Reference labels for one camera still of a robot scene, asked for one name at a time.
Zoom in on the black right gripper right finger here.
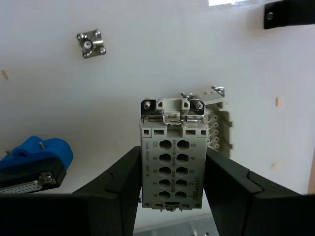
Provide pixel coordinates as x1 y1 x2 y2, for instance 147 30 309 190
205 147 315 236

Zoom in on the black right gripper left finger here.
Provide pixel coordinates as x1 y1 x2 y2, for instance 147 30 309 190
0 146 143 236

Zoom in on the beige HAN10E connector insert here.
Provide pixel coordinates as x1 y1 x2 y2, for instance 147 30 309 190
138 96 210 212

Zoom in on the blue D-sub connector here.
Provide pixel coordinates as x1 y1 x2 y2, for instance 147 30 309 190
0 136 74 195

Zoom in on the beige HAN10E hub socket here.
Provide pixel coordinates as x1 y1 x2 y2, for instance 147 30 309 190
181 85 235 158

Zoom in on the silver coax socket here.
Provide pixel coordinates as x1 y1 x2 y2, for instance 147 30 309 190
75 29 107 59

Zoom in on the white plastic board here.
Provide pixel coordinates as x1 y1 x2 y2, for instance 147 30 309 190
0 0 315 236

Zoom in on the black socket block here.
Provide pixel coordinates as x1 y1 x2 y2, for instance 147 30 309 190
263 1 315 30

